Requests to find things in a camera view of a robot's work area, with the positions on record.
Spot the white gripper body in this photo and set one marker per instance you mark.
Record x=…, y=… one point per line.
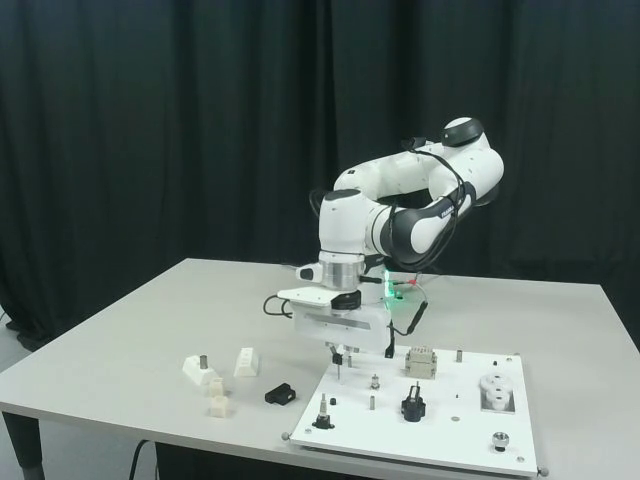
x=345, y=327

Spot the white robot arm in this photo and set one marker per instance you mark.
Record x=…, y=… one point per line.
x=480, y=165

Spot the black plug on round base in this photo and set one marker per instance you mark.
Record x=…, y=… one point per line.
x=413, y=406

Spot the white sloped peg holder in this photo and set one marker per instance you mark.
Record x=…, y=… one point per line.
x=246, y=362
x=192, y=372

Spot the thick metal round peg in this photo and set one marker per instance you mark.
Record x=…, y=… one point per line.
x=204, y=361

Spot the metal BNC plug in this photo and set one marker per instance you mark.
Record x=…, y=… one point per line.
x=374, y=382

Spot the white mounting plate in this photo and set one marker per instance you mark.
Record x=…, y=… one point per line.
x=305, y=296

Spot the metal plug on black base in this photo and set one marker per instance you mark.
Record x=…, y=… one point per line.
x=323, y=417

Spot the small black plug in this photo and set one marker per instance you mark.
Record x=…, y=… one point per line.
x=280, y=393

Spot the beige multi-pin connector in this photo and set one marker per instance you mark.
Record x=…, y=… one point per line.
x=418, y=361

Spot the white task board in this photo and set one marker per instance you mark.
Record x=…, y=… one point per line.
x=440, y=425

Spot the small white cube holder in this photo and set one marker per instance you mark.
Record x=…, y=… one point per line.
x=220, y=406
x=216, y=388

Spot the white large gear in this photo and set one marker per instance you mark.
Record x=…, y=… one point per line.
x=491, y=381

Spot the white medium gear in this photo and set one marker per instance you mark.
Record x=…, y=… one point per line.
x=498, y=392

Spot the white small gear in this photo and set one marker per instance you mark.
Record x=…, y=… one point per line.
x=502, y=402

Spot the dark grey table leg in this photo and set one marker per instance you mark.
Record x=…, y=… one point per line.
x=22, y=445

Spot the black curtain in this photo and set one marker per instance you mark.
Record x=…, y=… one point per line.
x=100, y=100

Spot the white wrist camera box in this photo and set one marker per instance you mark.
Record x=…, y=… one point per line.
x=307, y=273

